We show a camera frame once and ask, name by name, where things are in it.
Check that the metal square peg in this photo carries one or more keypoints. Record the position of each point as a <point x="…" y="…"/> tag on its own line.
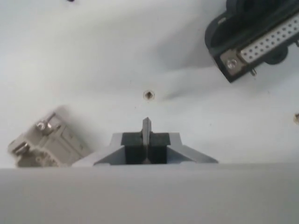
<point x="146" y="130"/>

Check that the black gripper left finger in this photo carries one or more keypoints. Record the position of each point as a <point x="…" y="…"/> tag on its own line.
<point x="130" y="144"/>

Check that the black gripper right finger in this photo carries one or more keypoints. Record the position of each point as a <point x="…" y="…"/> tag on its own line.
<point x="158" y="144"/>

